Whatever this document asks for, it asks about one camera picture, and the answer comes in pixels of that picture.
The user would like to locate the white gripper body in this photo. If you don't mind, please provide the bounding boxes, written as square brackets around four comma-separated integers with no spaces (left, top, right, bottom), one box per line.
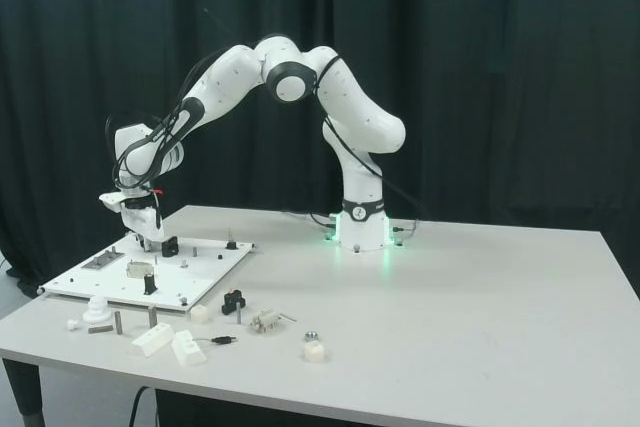
[121,205,167,244]

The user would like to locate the white peg holder block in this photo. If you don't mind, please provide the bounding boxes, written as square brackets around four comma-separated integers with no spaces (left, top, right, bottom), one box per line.
[170,329,209,366]
[130,325,175,359]

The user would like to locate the white task board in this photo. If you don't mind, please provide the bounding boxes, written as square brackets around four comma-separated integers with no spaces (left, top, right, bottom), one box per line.
[37,226,260,309]

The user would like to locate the black D-SUB plug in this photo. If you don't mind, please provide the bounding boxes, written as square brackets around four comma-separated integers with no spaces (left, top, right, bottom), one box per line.
[221,289,250,317]

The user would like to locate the black table leg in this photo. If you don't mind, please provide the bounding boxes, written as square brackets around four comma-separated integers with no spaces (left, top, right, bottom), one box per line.
[2,358,42,427]

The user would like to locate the black curtain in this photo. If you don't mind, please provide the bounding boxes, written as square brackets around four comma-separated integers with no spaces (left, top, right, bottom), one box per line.
[0,0,640,427]

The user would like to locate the black floor cable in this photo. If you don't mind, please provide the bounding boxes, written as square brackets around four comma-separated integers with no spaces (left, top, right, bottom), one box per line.
[131,385,157,427]

